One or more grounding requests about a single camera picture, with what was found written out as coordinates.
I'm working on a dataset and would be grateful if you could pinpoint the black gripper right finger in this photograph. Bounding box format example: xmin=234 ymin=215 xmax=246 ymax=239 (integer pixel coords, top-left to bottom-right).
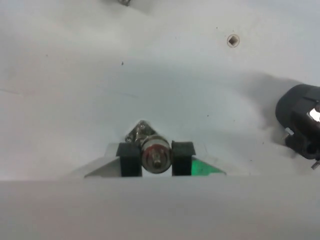
xmin=171 ymin=141 xmax=227 ymax=178

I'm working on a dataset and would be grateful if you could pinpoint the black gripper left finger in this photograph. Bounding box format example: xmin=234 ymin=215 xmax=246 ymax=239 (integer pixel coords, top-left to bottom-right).
xmin=84 ymin=141 xmax=143 ymax=178

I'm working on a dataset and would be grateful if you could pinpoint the metal BNC plug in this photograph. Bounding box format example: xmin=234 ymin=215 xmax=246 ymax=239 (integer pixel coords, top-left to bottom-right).
xmin=139 ymin=136 xmax=173 ymax=176

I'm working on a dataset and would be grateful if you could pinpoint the white task board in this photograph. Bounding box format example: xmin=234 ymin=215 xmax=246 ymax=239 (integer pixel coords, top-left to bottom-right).
xmin=0 ymin=0 xmax=320 ymax=181

